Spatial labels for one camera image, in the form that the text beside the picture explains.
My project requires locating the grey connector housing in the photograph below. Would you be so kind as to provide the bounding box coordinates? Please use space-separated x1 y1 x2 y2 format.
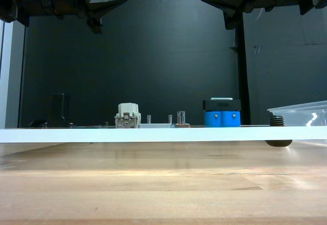
114 103 142 129

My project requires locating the black M12 threaded stud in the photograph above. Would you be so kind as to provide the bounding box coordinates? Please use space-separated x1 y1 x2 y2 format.
269 114 286 127

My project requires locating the white mounting board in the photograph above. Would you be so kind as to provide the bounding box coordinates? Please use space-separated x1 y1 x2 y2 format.
0 125 327 144

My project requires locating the clear block with posts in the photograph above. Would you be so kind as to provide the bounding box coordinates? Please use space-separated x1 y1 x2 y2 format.
140 114 175 129

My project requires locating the clear plastic tub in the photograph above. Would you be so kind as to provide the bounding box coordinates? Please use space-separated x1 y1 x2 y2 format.
267 101 327 141

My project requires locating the black round board foot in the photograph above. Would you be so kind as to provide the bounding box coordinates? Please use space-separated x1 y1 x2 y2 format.
264 140 294 148

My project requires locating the black upright post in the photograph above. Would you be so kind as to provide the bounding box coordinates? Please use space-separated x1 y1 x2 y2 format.
229 12 252 126

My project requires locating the small black socket bracket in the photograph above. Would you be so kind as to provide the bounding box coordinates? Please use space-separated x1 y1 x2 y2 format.
28 93 73 128

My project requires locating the silver post on copper plate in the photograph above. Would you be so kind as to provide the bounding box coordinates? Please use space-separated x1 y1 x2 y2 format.
171 110 190 128

